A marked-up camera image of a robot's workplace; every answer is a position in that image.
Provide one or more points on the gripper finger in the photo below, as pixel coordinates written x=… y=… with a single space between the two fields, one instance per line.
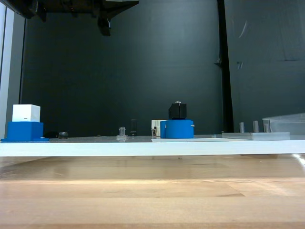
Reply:
x=112 y=8

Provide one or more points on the white taskboard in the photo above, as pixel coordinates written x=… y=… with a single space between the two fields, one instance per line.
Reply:
x=119 y=148

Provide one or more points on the white ethernet socket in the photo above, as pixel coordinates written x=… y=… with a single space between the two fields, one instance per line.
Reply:
x=26 y=112

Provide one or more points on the black USB socket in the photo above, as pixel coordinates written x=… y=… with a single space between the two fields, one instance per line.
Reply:
x=133 y=126

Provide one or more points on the D-sub connector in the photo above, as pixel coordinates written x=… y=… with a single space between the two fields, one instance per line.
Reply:
x=177 y=111

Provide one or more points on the white multi-pin connector housing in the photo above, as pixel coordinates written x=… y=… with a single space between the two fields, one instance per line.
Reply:
x=156 y=124

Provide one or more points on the black threaded knob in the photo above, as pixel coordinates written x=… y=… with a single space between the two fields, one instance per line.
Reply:
x=63 y=135

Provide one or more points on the small metal peg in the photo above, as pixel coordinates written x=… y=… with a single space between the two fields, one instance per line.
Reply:
x=255 y=126
x=266 y=126
x=241 y=127

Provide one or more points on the aluminium peg plate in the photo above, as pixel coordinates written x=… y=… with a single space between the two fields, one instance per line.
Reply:
x=269 y=136

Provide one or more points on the clear plastic tub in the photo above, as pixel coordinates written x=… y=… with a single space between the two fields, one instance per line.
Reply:
x=286 y=121

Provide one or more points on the blue socket bracket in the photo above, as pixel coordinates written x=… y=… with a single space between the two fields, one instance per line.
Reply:
x=23 y=131

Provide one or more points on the blue round connector mount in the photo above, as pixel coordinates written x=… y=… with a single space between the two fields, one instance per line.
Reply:
x=177 y=130

